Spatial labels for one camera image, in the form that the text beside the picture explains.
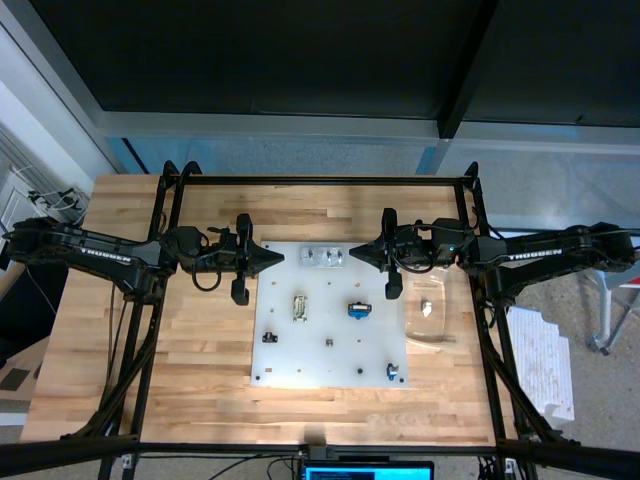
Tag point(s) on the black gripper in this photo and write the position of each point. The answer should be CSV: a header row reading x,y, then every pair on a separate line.
x,y
245,250
391,255

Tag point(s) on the cardboard box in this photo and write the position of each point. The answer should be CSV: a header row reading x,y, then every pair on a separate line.
x,y
22,357

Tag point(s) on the beige rectangular connector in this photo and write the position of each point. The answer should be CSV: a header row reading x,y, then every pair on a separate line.
x,y
299,308

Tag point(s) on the small black table-edge camera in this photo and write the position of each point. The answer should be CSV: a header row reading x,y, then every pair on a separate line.
x,y
317,451

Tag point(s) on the white taskboard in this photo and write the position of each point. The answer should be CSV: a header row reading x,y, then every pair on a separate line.
x,y
330,300

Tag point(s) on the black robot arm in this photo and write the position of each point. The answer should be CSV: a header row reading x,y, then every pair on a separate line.
x,y
530,255
100,252

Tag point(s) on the small black clamp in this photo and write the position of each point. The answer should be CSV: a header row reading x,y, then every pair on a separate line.
x,y
270,337

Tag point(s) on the clear plastic tub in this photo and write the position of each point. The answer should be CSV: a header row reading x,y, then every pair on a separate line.
x,y
435,330

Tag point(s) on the white foam block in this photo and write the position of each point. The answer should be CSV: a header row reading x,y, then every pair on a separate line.
x,y
542,365

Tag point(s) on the blue connector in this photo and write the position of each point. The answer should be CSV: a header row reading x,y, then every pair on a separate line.
x,y
359,311

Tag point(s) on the grey metal stand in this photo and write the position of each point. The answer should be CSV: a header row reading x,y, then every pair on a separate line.
x,y
603,325

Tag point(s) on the laptop screen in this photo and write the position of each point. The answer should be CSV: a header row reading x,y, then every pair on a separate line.
x,y
365,472

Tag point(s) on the black aluminium frame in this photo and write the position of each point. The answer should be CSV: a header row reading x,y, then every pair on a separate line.
x,y
320,180

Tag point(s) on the aluminium block with screws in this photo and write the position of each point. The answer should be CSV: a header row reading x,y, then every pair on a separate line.
x,y
322,256

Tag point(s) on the white connector housing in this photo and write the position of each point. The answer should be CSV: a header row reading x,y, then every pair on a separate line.
x,y
426,307

